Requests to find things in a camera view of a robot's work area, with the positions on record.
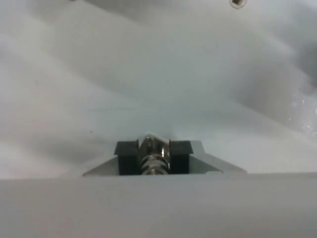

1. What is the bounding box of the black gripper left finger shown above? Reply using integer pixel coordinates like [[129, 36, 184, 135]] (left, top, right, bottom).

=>
[[82, 140, 142, 177]]

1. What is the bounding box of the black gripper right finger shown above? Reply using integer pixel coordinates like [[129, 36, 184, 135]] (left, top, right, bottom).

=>
[[169, 140, 247, 176]]

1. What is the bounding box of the metal BNC plug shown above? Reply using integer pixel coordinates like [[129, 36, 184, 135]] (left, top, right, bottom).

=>
[[137, 133, 171, 176]]

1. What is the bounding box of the white task board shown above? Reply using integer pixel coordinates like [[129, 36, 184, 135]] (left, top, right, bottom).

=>
[[0, 0, 317, 180]]

